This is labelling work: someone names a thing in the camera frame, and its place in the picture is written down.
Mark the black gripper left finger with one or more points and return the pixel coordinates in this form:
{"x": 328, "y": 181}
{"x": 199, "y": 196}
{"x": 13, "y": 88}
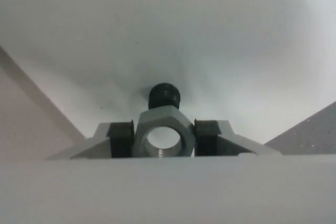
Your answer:
{"x": 120, "y": 140}

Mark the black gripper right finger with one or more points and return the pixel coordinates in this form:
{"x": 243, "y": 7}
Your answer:
{"x": 207, "y": 137}

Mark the grey hex bolt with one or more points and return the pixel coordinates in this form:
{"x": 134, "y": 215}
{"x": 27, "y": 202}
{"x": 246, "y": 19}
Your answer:
{"x": 141, "y": 129}

